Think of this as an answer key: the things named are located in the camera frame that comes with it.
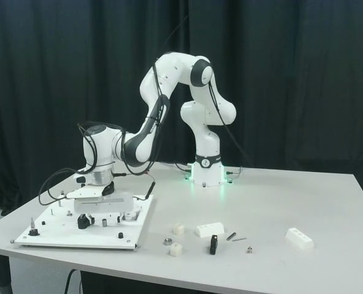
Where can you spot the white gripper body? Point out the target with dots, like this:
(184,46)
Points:
(108,206)

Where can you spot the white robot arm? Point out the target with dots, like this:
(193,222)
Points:
(157,122)

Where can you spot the metal round peg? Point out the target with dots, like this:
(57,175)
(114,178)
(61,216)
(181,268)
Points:
(105,222)

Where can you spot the wide metal peg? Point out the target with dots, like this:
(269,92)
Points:
(62,193)

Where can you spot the dark short peg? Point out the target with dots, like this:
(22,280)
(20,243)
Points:
(231,236)

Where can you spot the black D-SUB plug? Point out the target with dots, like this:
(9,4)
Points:
(83,222)

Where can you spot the white medium gear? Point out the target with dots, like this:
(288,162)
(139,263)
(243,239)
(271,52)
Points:
(137,209)

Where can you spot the white task board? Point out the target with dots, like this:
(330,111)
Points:
(77,239)

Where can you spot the small white holder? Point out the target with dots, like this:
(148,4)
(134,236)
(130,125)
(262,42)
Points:
(175,249)
(178,229)

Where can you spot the long white holder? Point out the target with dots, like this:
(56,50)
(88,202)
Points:
(210,230)
(299,238)

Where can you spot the thin metal pin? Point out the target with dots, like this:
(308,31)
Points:
(239,239)

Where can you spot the black curtain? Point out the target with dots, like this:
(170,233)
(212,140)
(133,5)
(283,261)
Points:
(62,76)

